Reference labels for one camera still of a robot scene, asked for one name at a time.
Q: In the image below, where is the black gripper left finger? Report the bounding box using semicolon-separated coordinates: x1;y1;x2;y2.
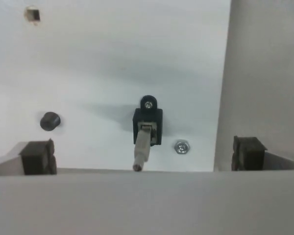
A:
0;138;57;176

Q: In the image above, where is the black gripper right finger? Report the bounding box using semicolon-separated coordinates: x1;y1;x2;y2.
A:
231;136;294;172

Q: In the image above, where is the metal hex bolt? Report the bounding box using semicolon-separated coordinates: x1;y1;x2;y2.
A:
173;140;192;155

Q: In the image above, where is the white task board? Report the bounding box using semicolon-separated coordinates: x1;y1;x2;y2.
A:
0;0;232;172

